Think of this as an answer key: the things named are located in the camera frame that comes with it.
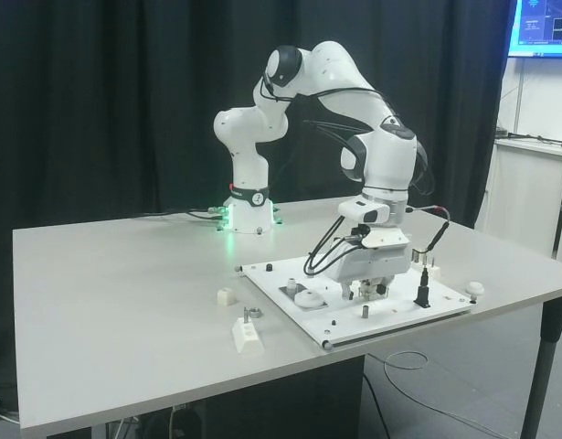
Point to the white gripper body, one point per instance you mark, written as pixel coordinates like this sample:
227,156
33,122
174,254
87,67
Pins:
372,263

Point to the metal round peg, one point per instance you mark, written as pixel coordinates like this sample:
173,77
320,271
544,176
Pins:
366,311

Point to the white large gear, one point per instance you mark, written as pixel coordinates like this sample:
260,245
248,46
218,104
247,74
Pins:
309,302

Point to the white small gear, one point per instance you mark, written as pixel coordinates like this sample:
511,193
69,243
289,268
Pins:
293,283

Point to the black curtain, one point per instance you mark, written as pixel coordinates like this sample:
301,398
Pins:
102,100

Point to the white round peg holder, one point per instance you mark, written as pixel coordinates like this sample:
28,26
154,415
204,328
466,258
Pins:
246,338

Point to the white square peg holder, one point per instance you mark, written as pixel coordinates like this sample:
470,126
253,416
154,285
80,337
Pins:
433,273

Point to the metal bolt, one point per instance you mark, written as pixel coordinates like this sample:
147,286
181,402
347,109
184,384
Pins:
247,313

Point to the black USB plug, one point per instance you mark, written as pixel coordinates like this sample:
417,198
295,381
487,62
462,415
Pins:
423,295

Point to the white task board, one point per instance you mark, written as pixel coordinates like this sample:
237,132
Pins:
390,320

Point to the white cabinet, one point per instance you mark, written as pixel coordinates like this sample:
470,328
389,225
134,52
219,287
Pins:
527,206

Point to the small white cube holder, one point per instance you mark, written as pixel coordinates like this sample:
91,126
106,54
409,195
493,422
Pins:
226,296

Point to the dark table leg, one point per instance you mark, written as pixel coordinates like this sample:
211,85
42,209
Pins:
543,366

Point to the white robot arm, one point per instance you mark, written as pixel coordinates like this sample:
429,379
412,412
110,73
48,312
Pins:
244,137

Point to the metal nut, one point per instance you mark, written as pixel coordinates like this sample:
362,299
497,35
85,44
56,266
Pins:
255,313

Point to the blue screen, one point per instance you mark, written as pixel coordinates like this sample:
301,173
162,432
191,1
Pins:
543,25

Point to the white medium gear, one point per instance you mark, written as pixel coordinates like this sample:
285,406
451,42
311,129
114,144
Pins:
475,289

